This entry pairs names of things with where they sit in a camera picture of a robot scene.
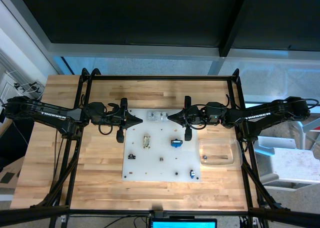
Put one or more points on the small blue white socket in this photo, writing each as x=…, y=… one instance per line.
x=192, y=174

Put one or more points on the white corner bracket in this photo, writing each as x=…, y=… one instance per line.
x=255, y=220
x=63, y=218

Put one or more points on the brown cardboard box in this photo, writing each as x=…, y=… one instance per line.
x=12, y=168

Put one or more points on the clear plastic tub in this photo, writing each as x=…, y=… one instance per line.
x=220, y=147

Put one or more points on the grey connector housing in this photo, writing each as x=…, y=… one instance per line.
x=147, y=141

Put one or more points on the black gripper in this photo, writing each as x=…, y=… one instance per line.
x=195, y=116
x=117, y=116

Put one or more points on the small black clamp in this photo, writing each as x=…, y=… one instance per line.
x=131, y=157

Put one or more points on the black metal frame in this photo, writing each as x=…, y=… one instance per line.
x=30, y=214

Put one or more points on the white plastic stool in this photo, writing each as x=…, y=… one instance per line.
x=295, y=163

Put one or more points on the grey metal chair frame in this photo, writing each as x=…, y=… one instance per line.
x=302, y=137

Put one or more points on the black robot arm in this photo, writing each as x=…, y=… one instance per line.
x=260, y=116
x=55, y=115

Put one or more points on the white board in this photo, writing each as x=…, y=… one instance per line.
x=150, y=168

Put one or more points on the blue screen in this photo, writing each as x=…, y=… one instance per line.
x=182, y=224

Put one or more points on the silver block with threaded studs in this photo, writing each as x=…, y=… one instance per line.
x=157, y=117

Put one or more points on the black wall post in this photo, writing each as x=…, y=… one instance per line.
x=233, y=25

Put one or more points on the bundle of black plugs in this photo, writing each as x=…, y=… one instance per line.
x=18, y=86

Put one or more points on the blue and black connector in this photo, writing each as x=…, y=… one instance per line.
x=176, y=143

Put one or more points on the black table-level camera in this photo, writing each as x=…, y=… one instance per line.
x=159, y=214

